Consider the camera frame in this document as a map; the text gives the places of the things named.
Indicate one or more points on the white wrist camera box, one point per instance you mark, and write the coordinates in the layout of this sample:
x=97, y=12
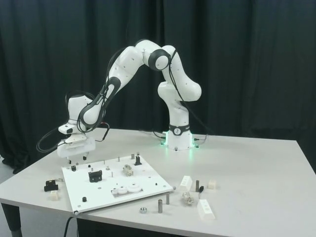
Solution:
x=65, y=129

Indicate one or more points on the metal nut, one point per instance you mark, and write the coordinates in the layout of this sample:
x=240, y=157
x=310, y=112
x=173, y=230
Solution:
x=142, y=210

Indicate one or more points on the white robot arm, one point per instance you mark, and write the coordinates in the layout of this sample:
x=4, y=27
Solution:
x=128, y=61

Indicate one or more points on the white large gear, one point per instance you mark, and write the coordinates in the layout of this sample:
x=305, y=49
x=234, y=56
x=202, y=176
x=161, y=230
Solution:
x=134, y=187

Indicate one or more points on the long white peg holder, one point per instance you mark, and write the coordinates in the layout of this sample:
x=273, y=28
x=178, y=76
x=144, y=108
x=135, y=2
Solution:
x=186, y=182
x=205, y=209

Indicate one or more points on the dark grey table leg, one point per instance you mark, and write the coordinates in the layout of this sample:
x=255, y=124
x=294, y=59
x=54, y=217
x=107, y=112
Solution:
x=11, y=222

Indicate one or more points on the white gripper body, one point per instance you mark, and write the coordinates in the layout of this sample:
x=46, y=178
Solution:
x=74, y=149

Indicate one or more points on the white flat mounting plate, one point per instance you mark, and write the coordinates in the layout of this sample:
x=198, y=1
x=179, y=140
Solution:
x=75, y=138

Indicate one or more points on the thick metal round peg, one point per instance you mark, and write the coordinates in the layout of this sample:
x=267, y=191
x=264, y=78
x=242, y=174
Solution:
x=159, y=206

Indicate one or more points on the clear Ethernet plug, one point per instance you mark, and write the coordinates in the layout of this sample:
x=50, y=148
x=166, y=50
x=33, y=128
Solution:
x=59, y=180

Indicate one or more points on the small white cube holder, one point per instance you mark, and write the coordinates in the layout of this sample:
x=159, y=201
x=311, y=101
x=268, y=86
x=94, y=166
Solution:
x=212, y=185
x=54, y=196

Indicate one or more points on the black D-SUB plug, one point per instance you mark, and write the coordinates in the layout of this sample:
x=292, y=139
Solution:
x=51, y=185

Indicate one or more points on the white task board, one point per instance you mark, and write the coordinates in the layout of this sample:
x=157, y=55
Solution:
x=138, y=180

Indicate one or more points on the beige metal waterproof plug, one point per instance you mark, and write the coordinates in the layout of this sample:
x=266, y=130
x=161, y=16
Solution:
x=185, y=198

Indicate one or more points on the black curtains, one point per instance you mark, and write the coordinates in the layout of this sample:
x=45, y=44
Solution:
x=222, y=49

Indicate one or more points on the thin metal round peg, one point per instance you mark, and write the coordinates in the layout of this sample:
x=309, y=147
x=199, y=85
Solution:
x=168, y=198

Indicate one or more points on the white medium gear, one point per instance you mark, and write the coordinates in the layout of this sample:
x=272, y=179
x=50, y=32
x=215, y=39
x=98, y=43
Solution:
x=122, y=190

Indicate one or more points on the white small gear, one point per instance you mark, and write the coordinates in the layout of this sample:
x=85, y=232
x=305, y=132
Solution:
x=114, y=191

